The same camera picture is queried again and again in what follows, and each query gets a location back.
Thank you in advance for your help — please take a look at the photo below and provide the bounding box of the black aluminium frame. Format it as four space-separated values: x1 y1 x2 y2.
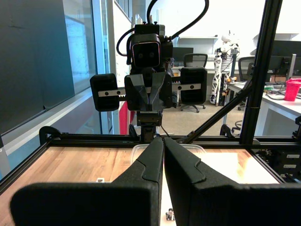
0 0 301 196

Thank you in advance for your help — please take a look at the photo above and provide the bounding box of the white task board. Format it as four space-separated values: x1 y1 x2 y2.
159 148 238 226

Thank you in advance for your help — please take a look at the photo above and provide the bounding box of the white lattice structure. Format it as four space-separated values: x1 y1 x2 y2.
210 30 240 105

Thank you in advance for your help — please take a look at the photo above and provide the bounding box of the white office desk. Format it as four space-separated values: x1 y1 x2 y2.
227 81 301 137

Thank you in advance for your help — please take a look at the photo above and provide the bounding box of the black computer monitor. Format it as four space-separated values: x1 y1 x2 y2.
268 40 301 80
173 47 194 62

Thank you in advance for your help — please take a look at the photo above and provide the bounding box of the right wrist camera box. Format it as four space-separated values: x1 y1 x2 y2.
131 33 162 69

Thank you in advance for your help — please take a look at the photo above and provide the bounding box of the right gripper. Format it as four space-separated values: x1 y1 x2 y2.
90 67 208 112

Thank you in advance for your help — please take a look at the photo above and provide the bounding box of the clear plastic tub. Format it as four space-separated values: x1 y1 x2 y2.
131 144 205 165

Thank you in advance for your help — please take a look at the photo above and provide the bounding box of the red plastic cup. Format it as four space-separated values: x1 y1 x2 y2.
284 78 301 102

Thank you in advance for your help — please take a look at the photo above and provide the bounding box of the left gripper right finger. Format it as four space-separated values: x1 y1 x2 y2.
164 137 301 226

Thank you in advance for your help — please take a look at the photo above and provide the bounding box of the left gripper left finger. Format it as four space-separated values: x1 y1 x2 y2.
9 137 164 226

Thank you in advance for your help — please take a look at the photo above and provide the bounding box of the black office chair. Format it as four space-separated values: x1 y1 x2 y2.
180 53 209 113
237 56 256 111

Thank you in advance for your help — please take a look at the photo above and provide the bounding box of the small metal fastener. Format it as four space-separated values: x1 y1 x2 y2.
165 207 175 221

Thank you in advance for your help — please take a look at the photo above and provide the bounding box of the dark hanging coat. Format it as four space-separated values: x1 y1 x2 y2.
171 91 179 109

